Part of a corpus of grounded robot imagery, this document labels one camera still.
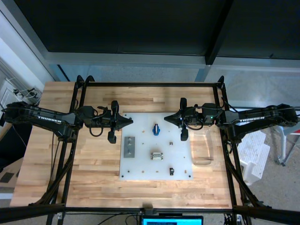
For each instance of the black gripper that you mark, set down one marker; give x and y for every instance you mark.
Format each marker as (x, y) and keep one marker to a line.
(184, 136)
(114, 105)

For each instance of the grey HAN10E connector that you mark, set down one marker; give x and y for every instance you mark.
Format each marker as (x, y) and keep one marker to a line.
(156, 156)

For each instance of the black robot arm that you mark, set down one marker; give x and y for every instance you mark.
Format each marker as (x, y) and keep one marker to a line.
(276, 116)
(47, 118)

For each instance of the large blue holder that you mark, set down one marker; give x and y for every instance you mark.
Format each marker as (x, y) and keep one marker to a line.
(154, 131)

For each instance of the grey metal plate with pegs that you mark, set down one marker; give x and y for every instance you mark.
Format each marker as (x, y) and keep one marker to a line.
(131, 150)

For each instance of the clear plastic tub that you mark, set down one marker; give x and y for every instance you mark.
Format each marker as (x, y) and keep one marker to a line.
(199, 150)

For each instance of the white plastic board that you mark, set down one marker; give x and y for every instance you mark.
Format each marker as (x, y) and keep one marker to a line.
(140, 164)

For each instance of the black plastic block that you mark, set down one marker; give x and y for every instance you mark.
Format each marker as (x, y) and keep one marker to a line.
(171, 171)

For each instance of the white foam packaging block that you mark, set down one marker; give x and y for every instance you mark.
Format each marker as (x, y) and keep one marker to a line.
(254, 152)

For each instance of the laptop with blue screen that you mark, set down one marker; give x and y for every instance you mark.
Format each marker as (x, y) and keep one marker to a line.
(171, 221)

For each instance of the grey metal stand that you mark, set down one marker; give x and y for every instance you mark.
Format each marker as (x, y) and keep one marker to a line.
(282, 140)

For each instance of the brown cardboard box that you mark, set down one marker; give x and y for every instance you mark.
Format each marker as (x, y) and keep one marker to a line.
(14, 168)

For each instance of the black metal rig frame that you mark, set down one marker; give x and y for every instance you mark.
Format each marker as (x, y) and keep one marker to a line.
(150, 84)

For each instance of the black wall column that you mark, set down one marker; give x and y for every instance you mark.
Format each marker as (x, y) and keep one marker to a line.
(215, 42)

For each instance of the black table camera mount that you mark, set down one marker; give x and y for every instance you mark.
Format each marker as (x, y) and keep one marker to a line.
(148, 208)

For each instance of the silver frame bracket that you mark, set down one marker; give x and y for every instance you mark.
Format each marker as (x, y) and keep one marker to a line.
(60, 215)
(239, 218)

